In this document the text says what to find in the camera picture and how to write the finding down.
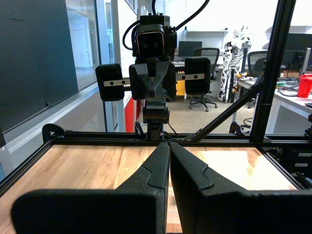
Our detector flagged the black metal frame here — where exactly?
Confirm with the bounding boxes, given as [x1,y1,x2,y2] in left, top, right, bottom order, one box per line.
[0,0,312,195]

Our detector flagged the black electronics box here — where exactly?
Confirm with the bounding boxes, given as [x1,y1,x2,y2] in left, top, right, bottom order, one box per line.
[265,145,312,191]

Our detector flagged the white lattice stand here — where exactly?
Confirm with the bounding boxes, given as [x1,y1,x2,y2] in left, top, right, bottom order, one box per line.
[217,25,252,102]

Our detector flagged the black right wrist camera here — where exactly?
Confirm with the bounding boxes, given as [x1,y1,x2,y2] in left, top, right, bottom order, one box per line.
[136,24,164,59]

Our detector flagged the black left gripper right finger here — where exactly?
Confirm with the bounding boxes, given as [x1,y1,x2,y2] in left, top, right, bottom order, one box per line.
[170,142,312,234]

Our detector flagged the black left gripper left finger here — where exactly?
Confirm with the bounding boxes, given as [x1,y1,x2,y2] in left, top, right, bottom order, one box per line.
[11,142,170,234]

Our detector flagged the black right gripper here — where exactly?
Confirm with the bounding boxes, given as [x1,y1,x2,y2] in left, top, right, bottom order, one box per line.
[95,57,212,102]

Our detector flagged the white desk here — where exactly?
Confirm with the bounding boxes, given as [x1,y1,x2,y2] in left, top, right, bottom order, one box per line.
[237,77,312,135]

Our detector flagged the red cabinet panel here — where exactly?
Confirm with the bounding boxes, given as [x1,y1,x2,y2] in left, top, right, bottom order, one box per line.
[124,94,142,134]

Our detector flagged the yellow cabinet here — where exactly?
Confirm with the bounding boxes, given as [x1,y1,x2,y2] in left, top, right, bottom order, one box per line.
[175,70,186,97]

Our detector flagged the red plastic container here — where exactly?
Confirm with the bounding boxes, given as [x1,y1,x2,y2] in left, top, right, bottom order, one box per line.
[296,73,312,98]

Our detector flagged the black mesh office chair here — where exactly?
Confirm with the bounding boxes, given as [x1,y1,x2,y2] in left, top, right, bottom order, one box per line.
[247,50,269,109]

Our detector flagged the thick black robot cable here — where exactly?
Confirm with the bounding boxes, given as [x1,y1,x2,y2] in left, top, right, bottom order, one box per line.
[175,0,210,31]

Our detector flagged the black computer monitor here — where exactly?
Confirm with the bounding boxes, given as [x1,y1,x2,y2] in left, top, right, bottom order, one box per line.
[178,40,203,59]
[282,33,312,74]

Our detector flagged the looped black robot cable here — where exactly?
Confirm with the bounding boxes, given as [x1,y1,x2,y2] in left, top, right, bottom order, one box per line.
[122,20,141,51]

